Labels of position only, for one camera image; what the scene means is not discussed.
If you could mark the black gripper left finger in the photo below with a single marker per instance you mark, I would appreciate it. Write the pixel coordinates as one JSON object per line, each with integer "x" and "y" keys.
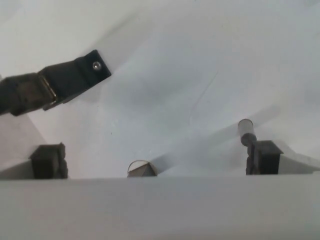
{"x": 47, "y": 162}

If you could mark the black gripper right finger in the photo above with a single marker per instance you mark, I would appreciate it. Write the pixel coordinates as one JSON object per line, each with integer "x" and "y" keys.
{"x": 267, "y": 160}

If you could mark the metal round peg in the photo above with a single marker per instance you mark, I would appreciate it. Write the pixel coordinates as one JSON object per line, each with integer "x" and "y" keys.
{"x": 246, "y": 128}

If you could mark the metal square peg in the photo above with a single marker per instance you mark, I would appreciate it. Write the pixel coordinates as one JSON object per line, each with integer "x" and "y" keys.
{"x": 142, "y": 170}

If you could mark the black USB plug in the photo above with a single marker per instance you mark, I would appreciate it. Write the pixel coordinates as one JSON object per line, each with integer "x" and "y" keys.
{"x": 22, "y": 92}

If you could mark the white task board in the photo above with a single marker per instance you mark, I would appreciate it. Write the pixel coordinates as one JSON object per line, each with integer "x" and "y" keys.
{"x": 175, "y": 75}

